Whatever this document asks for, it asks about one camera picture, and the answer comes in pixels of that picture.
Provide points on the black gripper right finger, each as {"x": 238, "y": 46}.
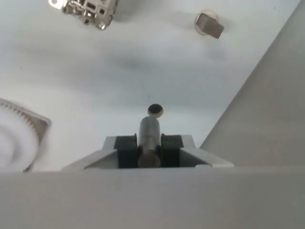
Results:
{"x": 170, "y": 145}

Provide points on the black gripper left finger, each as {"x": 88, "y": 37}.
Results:
{"x": 125, "y": 145}

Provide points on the metal round peg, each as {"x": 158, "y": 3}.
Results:
{"x": 149, "y": 133}

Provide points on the metal square peg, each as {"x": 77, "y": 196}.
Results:
{"x": 210, "y": 25}

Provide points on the white task board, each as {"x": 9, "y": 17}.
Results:
{"x": 119, "y": 71}

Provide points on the white large gear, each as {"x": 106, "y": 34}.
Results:
{"x": 14, "y": 143}

